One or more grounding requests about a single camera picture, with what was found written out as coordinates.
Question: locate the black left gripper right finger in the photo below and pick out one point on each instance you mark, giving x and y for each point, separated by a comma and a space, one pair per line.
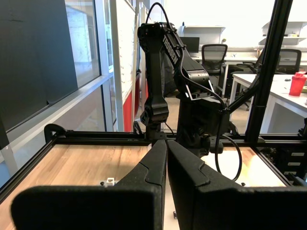
239, 210

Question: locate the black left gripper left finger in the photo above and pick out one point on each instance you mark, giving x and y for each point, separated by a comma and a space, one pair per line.
96, 208

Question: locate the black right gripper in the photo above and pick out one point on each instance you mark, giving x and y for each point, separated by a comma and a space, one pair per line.
199, 124

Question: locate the small blue white connector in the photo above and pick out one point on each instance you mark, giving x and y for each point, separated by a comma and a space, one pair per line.
110, 182

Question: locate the black electronics box with labels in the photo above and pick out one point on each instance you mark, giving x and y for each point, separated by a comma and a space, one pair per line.
280, 158

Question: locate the black mesh office chair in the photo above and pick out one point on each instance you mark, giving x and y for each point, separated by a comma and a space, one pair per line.
290, 60
214, 54

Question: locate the long white desk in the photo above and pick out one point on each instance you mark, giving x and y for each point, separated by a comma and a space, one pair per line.
239, 58

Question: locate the black computer monitor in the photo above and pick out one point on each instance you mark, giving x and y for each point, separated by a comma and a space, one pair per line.
193, 44

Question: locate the red plastic bottle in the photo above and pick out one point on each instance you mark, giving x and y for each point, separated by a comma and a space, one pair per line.
297, 86

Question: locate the white partition panel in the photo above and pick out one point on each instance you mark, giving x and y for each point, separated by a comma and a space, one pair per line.
124, 48

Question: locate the black aluminium frame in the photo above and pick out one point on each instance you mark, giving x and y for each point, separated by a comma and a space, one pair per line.
96, 136

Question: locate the white wall shelf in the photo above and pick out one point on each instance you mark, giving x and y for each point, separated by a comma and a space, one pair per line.
283, 40
204, 28

